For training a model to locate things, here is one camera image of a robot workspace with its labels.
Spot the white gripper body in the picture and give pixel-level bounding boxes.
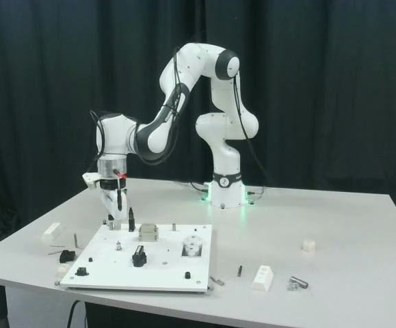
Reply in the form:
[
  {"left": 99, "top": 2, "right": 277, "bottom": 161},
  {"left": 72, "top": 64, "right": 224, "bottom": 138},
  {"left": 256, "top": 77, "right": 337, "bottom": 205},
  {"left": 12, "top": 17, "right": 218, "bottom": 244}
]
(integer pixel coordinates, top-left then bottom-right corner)
[{"left": 99, "top": 187, "right": 131, "bottom": 220}]

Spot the thin black rod red tag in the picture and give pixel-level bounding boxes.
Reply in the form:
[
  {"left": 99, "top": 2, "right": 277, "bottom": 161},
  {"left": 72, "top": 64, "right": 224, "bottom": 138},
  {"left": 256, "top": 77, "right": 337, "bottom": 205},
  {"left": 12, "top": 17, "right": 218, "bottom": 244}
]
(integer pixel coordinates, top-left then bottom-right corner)
[{"left": 113, "top": 167, "right": 128, "bottom": 211}]

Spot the black block plug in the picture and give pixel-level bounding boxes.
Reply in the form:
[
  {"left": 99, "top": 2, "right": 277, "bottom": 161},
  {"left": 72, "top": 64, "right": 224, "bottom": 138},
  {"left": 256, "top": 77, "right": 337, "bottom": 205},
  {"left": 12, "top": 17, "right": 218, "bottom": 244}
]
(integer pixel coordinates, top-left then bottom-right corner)
[{"left": 131, "top": 245, "right": 148, "bottom": 268}]

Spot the white task board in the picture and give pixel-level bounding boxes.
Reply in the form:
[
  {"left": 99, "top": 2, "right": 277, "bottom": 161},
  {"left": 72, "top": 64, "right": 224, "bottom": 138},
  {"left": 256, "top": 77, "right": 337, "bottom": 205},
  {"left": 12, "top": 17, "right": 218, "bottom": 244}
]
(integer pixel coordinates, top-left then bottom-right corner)
[{"left": 58, "top": 223, "right": 214, "bottom": 294}]

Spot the black D-SUB plug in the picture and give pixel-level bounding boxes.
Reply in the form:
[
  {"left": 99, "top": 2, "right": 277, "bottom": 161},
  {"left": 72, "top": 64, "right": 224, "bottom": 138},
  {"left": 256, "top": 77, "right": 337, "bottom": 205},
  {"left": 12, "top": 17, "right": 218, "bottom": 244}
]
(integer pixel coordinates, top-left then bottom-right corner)
[{"left": 59, "top": 249, "right": 77, "bottom": 264}]

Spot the long white peg holder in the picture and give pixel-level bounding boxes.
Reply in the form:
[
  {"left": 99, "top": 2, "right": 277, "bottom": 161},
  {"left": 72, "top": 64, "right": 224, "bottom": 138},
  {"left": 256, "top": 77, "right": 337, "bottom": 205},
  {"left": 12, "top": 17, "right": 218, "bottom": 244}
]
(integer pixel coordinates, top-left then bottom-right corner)
[{"left": 42, "top": 221, "right": 66, "bottom": 245}]

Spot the white large gear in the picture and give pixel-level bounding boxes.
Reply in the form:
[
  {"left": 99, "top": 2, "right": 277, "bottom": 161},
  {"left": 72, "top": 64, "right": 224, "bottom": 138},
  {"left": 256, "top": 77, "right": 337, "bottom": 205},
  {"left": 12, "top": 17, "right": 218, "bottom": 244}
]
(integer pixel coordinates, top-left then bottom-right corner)
[{"left": 183, "top": 235, "right": 204, "bottom": 248}]

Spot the black curtain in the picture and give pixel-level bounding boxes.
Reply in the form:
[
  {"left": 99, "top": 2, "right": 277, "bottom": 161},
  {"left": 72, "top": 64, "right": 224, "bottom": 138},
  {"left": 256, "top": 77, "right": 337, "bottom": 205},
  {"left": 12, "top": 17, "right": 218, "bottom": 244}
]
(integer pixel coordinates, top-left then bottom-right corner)
[{"left": 0, "top": 0, "right": 396, "bottom": 242}]

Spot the white three-hole holder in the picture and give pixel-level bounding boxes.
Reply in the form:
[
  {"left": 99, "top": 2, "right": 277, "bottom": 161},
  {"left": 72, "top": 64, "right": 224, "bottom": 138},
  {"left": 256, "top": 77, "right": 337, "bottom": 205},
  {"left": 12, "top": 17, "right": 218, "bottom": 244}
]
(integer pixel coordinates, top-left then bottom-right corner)
[{"left": 250, "top": 264, "right": 276, "bottom": 292}]

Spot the metal bolt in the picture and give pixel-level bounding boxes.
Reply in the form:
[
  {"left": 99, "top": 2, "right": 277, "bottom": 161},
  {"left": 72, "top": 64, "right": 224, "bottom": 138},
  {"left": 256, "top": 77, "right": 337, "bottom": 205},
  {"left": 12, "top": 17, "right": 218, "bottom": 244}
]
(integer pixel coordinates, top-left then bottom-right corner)
[{"left": 287, "top": 275, "right": 311, "bottom": 291}]

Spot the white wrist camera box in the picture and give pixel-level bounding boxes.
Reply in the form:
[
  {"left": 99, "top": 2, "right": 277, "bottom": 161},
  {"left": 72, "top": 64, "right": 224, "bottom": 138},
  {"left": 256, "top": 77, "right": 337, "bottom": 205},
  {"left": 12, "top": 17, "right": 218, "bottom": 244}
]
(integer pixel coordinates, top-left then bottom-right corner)
[{"left": 81, "top": 172, "right": 103, "bottom": 189}]

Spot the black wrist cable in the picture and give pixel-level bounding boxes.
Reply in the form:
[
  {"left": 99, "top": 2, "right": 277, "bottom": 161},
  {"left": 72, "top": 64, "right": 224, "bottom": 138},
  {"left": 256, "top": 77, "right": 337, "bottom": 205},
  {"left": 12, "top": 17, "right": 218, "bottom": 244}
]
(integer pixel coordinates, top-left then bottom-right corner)
[{"left": 89, "top": 109, "right": 109, "bottom": 172}]

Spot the black floor cable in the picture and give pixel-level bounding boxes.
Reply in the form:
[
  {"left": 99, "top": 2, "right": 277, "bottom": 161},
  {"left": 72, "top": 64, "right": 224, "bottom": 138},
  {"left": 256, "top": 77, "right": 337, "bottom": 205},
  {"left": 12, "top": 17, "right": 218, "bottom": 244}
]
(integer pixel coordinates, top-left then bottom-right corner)
[{"left": 68, "top": 299, "right": 83, "bottom": 328}]

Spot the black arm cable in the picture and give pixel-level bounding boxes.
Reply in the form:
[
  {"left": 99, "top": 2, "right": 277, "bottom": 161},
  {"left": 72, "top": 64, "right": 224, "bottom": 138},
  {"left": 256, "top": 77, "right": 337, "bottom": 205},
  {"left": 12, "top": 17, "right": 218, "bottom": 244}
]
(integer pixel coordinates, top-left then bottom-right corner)
[{"left": 233, "top": 72, "right": 274, "bottom": 188}]

